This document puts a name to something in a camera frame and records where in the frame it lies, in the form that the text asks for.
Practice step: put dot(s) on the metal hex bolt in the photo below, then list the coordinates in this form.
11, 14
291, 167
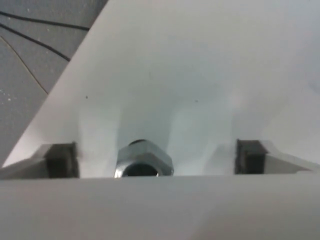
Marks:
145, 156

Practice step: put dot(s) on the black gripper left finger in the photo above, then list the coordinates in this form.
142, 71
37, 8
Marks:
60, 162

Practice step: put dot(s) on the white task board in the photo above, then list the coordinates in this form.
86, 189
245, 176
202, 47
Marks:
187, 75

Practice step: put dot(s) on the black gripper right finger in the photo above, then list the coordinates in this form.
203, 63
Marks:
250, 160

